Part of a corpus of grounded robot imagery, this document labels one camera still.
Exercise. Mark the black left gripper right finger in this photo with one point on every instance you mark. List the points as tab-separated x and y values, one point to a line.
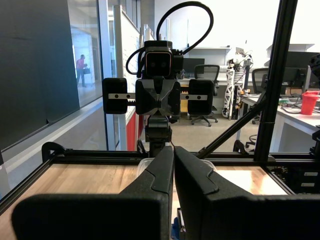
237	217

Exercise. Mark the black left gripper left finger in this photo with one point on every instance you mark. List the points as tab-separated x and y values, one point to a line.
100	217

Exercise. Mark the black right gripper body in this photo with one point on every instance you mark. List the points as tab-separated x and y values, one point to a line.
115	85

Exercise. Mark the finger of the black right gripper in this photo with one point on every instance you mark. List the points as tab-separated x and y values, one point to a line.
170	100
146	100

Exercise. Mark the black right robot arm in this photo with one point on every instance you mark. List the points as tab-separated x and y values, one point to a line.
158	135

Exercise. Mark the silver connector plate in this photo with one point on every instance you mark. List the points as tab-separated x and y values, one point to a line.
179	220

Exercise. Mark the white task board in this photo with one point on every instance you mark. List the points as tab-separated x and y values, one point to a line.
232	182

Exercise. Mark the person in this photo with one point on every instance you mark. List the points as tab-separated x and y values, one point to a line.
80	65

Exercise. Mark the black computer monitor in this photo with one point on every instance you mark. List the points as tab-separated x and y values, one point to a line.
300	60
195	63

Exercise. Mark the black office chair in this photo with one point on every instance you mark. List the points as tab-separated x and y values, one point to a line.
258	80
207	71

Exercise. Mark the white lattice stand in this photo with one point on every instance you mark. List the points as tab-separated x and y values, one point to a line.
230	95

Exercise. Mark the blue mounting block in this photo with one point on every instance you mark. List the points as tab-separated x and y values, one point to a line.
174	230

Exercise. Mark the clear plastic tub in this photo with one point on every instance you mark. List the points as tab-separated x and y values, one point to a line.
143	165

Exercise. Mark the black control box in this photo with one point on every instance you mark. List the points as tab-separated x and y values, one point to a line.
295	180

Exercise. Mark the white desk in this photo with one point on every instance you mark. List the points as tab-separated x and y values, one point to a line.
295	120

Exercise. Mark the red bucket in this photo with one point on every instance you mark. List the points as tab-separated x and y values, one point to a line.
308	103

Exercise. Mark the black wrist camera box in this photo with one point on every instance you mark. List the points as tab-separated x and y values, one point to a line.
158	63

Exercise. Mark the black frame rail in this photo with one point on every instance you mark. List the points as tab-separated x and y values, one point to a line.
25	182
100	155
281	182

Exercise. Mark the white wall shelf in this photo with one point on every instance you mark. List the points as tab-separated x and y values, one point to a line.
212	53

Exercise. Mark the black diagonal frame brace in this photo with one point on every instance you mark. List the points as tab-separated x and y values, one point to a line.
230	128

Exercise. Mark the black corner bracket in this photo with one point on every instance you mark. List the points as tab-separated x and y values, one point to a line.
47	147
237	145

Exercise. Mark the black frame upright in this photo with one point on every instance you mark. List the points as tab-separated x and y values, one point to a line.
276	75

